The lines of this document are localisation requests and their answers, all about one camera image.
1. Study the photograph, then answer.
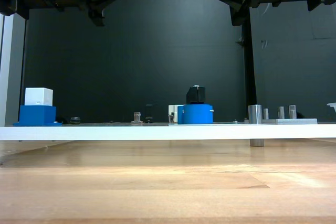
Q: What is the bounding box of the blue square holder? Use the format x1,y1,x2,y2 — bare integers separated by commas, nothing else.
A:
13,105,64,127

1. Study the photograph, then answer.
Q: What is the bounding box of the blue round holder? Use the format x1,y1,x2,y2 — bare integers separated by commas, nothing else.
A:
177,103,215,125

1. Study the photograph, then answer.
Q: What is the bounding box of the white task board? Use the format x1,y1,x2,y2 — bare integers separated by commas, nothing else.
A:
0,122,336,141

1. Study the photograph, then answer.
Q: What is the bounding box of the white cube block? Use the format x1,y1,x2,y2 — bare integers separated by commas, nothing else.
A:
24,87,54,106

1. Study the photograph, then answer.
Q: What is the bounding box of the grey cylinder base plate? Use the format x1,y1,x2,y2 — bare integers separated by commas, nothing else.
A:
244,118,318,125

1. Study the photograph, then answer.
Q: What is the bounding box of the black block plug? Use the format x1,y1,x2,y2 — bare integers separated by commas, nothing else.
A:
185,84,206,104

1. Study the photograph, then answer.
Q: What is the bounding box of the thick steel cylinder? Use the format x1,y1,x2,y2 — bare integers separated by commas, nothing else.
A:
248,104,264,147

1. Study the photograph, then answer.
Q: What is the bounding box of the black aluminium frame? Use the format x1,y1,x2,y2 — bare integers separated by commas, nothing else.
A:
236,6,257,120

